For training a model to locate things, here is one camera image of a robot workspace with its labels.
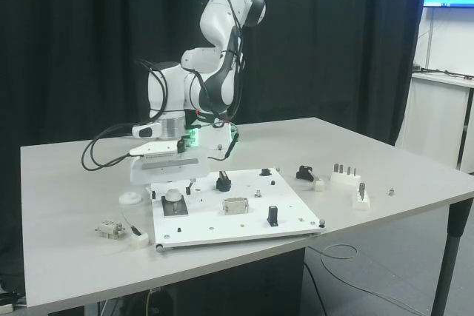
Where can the clear Ethernet plug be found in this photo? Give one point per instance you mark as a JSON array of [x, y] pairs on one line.
[[314, 177]]

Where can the black USB plug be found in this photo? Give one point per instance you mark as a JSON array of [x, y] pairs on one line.
[[137, 231]]

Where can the large metal square peg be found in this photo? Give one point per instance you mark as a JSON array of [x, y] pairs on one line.
[[336, 168]]

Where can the white cabinet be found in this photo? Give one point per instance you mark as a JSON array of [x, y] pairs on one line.
[[437, 116]]

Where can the beige waterproof plug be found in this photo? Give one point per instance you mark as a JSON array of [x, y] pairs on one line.
[[106, 228]]

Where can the white large gear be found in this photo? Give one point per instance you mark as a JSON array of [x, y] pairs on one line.
[[130, 198]]

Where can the white round peg holder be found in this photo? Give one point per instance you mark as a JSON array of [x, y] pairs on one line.
[[361, 203]]

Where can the flat white mounting plate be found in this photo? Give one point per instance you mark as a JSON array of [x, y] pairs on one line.
[[152, 148]]

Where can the white medium gear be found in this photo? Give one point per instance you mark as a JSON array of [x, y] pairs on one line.
[[173, 195]]

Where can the large metal round peg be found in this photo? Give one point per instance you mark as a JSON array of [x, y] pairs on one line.
[[362, 187]]

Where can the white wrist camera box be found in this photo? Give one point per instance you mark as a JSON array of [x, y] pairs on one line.
[[145, 131]]

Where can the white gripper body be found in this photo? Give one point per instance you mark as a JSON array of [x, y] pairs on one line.
[[166, 171]]

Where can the white task board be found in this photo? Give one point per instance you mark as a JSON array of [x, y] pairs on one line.
[[229, 223]]

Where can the small metal bolt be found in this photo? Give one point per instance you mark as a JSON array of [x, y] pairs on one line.
[[390, 192]]

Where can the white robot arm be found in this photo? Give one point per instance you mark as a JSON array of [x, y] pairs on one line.
[[216, 16]]

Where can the black curtains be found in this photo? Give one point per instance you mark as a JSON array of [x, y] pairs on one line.
[[74, 35]]

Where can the black D-SUB plug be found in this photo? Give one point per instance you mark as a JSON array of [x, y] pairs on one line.
[[303, 174]]

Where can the white square peg holder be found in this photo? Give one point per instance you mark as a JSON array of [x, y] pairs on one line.
[[344, 179]]

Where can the dark table leg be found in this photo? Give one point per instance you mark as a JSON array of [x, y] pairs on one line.
[[453, 227]]

